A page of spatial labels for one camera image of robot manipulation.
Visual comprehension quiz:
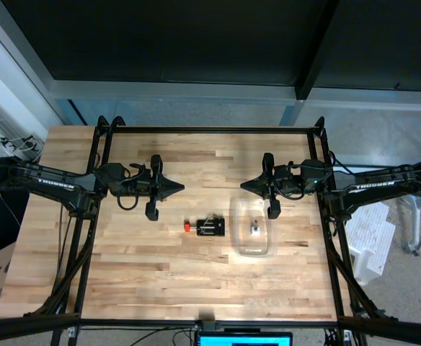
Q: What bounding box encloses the black vise with red knob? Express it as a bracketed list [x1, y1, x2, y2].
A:
[183, 216, 226, 238]

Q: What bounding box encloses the black wall pillar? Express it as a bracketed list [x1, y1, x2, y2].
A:
[294, 0, 341, 101]

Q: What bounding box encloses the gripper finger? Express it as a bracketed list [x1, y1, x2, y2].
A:
[159, 173, 186, 188]
[159, 186, 186, 202]
[239, 186, 267, 200]
[239, 173, 267, 188]

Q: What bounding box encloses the white plastic step stool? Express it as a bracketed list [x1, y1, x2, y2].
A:
[344, 201, 399, 288]

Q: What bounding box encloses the clear plastic tub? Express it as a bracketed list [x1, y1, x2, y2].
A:
[230, 196, 278, 259]

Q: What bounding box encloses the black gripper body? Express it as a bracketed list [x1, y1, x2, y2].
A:
[116, 154, 164, 222]
[262, 152, 306, 221]

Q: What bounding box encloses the bundle of loose cables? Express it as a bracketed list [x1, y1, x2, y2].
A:
[0, 133, 42, 154]

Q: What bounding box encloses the RCA socket with braided cable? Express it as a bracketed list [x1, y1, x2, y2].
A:
[201, 214, 223, 230]

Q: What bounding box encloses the small black table camera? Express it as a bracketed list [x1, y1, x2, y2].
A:
[198, 312, 221, 332]

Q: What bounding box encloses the black metal frame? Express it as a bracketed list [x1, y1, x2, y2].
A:
[0, 114, 421, 346]

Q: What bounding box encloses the grey metal stand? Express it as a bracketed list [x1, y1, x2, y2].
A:
[401, 187, 421, 257]

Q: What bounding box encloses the screen with blue edge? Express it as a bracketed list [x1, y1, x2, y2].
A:
[195, 331, 293, 346]

